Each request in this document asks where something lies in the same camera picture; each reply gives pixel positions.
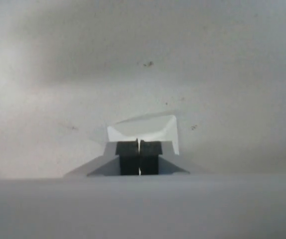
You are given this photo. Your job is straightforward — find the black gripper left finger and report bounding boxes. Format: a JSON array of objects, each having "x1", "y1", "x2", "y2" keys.
[{"x1": 63, "y1": 141, "x2": 140, "y2": 178}]

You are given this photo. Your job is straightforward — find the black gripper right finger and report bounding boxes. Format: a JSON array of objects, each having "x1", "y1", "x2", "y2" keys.
[{"x1": 139, "y1": 140, "x2": 190, "y2": 176}]

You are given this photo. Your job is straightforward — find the white peg holder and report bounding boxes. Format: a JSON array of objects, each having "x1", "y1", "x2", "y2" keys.
[{"x1": 107, "y1": 114, "x2": 179, "y2": 155}]

